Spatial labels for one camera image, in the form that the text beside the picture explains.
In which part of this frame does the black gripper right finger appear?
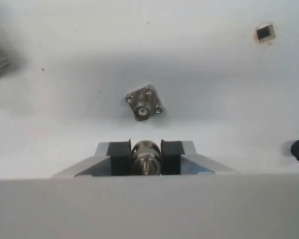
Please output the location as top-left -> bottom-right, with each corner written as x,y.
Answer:
160,139 -> 237,176

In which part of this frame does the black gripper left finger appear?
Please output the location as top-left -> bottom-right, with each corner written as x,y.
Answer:
51,139 -> 132,178

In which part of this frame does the metal BNC plug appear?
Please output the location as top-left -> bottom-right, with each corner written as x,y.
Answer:
131,139 -> 162,176

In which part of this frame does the white task board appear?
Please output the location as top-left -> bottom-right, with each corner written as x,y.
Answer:
0,0 -> 299,180

